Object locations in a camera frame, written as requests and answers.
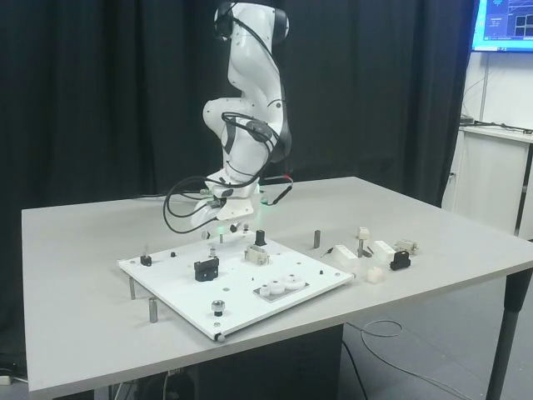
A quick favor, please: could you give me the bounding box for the black table leg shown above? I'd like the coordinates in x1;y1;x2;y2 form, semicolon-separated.
486;266;531;400

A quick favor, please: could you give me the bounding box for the black looped cable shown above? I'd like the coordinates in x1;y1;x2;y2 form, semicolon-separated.
162;176;222;235

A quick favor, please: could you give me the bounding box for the grey metal D-SUB connector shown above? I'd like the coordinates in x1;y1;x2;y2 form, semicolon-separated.
394;237;420;255

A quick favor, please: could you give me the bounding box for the black curtain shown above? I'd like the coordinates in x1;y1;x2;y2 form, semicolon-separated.
0;0;484;293

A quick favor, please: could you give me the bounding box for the metal peg with white cap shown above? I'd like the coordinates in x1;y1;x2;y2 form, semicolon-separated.
355;226;371;260

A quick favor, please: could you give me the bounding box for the white task board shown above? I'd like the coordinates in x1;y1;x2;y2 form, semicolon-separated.
117;235;356;344

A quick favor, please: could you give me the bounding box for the blue screen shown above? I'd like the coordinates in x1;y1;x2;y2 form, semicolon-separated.
470;0;533;54

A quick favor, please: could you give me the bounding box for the black box under table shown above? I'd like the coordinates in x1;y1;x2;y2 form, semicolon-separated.
178;323;346;400

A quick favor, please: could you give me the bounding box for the white large gear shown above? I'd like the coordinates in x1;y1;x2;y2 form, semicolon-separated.
283;274;306;293

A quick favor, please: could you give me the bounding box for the thin black rod red tag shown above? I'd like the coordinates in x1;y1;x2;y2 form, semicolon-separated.
264;173;296;206

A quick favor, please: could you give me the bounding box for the white cabinet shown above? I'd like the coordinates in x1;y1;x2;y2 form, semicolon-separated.
440;120;533;242

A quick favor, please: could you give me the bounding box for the white peg holder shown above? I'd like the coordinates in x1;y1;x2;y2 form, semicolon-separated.
374;239;397;262
332;243;361;266

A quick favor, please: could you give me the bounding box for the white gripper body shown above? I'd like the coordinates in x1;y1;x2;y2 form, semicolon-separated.
192;195;256;230

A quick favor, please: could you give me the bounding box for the grey floor cable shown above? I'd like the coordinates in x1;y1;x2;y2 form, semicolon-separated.
358;318;495;378

